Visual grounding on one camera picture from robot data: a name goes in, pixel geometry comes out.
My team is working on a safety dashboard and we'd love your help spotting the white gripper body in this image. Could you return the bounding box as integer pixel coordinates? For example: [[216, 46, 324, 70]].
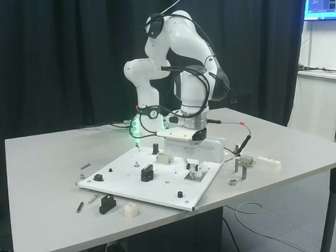
[[163, 137, 226, 166]]

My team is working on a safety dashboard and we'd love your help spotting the black plug on board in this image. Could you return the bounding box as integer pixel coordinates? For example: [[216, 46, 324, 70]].
[[140, 164, 155, 182]]

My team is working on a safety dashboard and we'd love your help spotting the white task board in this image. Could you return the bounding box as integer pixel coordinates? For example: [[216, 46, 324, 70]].
[[75, 142, 227, 217]]

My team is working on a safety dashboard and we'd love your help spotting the long white holder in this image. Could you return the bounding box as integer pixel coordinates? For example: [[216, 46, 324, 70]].
[[256, 154, 282, 167]]

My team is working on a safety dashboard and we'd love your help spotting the black box under table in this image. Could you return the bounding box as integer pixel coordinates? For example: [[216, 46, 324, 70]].
[[115, 203, 227, 252]]

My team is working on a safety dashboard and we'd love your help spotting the white peg holder block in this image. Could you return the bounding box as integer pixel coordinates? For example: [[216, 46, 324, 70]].
[[123, 201, 142, 219]]

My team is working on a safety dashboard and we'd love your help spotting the black D-SUB plug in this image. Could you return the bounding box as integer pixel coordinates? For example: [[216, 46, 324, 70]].
[[98, 194, 118, 216]]

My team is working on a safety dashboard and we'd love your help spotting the white cabinet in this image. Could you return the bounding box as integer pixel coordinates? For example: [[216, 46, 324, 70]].
[[285, 67, 336, 150]]

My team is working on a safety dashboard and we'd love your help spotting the grey table leg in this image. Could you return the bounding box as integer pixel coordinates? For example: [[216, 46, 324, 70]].
[[318, 163, 336, 252]]

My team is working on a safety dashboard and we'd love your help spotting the blue screen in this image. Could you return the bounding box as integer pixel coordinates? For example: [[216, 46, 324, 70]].
[[303, 0, 336, 22]]

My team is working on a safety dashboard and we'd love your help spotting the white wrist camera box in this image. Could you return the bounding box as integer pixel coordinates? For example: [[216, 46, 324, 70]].
[[156, 128, 208, 147]]

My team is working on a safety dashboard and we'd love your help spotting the thin black rod on wire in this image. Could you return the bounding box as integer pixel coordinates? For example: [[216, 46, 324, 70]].
[[238, 134, 254, 156]]

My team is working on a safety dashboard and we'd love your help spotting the black cable at robot foot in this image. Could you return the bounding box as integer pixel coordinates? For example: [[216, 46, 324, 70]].
[[134, 103, 171, 140]]

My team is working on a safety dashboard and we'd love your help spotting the grey cable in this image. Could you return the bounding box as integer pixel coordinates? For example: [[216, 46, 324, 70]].
[[233, 198, 326, 252]]

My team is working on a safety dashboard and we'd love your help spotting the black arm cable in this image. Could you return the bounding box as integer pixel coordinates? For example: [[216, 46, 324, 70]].
[[144, 9, 239, 107]]

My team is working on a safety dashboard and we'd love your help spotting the black cable on table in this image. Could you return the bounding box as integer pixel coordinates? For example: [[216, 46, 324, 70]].
[[82, 119, 137, 134]]

